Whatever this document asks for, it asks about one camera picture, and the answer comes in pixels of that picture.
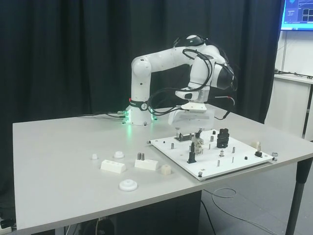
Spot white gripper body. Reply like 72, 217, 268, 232
168, 109, 216, 132

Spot grey waterproof plug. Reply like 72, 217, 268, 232
192, 137, 205, 150

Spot black USB plug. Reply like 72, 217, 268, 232
187, 144, 198, 164

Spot black D-SUB plug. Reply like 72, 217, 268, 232
216, 128, 230, 149

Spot white task board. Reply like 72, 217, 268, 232
147, 129, 279, 182

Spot white holder with holes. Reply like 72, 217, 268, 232
134, 158, 159, 171
100, 159, 127, 174

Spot white large gear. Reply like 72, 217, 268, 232
119, 179, 139, 192

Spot dark table leg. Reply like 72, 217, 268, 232
285, 159, 309, 235

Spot black curtains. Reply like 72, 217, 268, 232
0, 0, 286, 228

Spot blue screen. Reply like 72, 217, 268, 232
280, 0, 313, 31

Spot white power strip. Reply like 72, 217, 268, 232
0, 220, 13, 233

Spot grey floor cable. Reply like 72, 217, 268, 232
211, 188, 289, 235

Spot black cable on table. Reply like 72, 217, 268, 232
80, 111, 128, 118

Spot black cables on cabinet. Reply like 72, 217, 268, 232
273, 70, 313, 79

